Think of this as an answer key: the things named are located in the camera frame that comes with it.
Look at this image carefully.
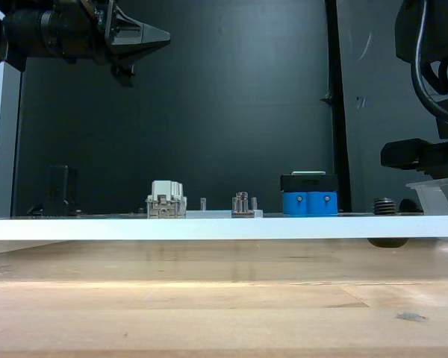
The black M12 threaded stud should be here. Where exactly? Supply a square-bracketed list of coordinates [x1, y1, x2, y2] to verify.
[373, 197, 396, 216]

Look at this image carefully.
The clear plastic tub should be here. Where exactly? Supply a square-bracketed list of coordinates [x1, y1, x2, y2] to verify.
[405, 175, 448, 217]

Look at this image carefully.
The black plug block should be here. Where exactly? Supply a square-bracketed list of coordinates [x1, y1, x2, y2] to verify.
[279, 170, 340, 194]

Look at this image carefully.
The grey connector housing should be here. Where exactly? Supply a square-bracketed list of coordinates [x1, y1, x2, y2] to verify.
[144, 180, 188, 219]

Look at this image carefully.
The small silver metal terminal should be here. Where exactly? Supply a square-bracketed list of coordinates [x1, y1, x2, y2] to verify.
[231, 191, 257, 219]

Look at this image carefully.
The clear acrylic plate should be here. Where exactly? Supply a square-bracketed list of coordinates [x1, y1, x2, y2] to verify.
[186, 210, 264, 219]

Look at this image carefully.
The white board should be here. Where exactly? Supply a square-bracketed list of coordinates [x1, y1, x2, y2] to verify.
[0, 213, 448, 242]

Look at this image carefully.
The black camera cable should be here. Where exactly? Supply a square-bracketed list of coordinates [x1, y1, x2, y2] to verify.
[411, 0, 448, 128]

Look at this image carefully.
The blue double-lobed mount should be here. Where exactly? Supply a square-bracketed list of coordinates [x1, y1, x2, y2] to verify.
[281, 190, 339, 217]

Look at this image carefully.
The black bracket block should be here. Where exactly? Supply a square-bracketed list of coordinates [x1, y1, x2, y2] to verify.
[28, 165, 84, 217]

